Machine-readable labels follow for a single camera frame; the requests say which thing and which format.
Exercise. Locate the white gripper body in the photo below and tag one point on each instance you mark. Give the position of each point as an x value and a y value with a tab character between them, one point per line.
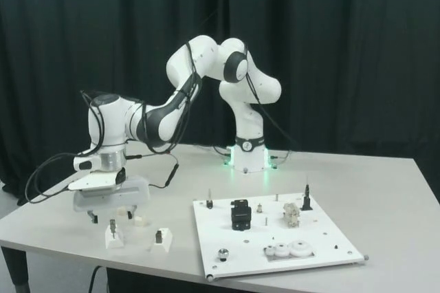
113	198

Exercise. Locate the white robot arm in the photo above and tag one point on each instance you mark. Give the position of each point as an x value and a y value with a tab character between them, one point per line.
240	66

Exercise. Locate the metal round peg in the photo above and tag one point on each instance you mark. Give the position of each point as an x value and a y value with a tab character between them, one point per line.
112	227

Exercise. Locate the white peg holder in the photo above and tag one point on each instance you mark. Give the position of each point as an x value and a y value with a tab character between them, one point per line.
115	239

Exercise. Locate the small white holder block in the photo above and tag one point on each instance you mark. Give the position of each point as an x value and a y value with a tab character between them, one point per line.
140	221

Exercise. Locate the small black plug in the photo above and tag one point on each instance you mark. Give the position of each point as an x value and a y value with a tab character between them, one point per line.
158	237

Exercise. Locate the white plug holder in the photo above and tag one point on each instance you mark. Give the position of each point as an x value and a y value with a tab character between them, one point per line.
165	239

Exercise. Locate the thin black rod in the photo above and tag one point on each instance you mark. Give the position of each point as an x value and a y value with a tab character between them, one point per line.
173	174

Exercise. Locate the black table leg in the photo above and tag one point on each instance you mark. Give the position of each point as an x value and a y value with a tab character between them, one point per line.
12	269

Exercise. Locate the metal bolt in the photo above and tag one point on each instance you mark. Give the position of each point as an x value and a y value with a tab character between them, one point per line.
223	254

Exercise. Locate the black D-SUB plug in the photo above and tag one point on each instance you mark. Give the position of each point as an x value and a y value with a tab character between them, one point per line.
241	215

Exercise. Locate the metal BNC plug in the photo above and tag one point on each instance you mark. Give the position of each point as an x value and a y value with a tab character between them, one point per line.
260	208

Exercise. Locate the white small gear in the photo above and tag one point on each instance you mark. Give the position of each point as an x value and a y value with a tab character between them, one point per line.
271	250

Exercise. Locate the white task board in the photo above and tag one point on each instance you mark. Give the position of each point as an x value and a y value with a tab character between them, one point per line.
282	234

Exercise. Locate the white medium gear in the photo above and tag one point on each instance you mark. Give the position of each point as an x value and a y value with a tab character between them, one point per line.
282	249

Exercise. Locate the beige connector block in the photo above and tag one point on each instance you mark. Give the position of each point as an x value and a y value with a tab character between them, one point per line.
291	215

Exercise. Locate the black curtain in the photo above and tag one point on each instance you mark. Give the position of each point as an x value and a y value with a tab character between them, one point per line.
68	31

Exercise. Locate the white large gear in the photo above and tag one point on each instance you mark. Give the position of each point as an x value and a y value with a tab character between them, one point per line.
300	249

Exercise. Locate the black tall plug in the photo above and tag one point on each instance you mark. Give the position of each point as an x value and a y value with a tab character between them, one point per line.
306	200

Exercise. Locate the flat white mount plate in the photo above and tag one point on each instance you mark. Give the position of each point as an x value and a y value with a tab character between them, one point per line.
93	183

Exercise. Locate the white camera box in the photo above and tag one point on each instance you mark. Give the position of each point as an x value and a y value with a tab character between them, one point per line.
84	163

